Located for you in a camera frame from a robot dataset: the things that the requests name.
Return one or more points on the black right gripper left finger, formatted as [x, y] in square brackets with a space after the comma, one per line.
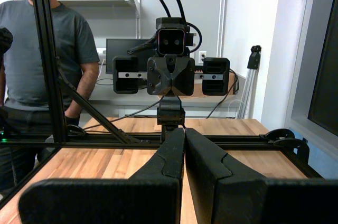
[105, 200]

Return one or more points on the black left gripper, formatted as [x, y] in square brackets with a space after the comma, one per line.
[125, 86]

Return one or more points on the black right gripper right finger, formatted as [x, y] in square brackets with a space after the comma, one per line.
[264, 203]

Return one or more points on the person's left forearm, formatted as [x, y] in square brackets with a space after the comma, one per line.
[87, 84]

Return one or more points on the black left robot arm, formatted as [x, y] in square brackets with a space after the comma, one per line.
[170, 117]

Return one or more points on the black computer monitor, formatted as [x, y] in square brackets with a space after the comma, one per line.
[118, 47]

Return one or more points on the aluminium extrusion stand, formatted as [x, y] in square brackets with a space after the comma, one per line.
[251, 86]

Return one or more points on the person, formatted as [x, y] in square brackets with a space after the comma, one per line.
[23, 49]

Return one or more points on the black textured object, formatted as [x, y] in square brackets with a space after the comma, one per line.
[5, 40]

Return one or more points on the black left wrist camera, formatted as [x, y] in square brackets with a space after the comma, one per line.
[171, 41]

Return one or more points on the white wall outlet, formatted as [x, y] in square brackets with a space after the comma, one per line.
[202, 56]

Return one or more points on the white wall conduit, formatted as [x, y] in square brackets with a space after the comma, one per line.
[224, 10]

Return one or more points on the white wall shelf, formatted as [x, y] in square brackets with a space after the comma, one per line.
[105, 0]

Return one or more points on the black aluminium frame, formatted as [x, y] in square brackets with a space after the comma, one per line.
[47, 49]

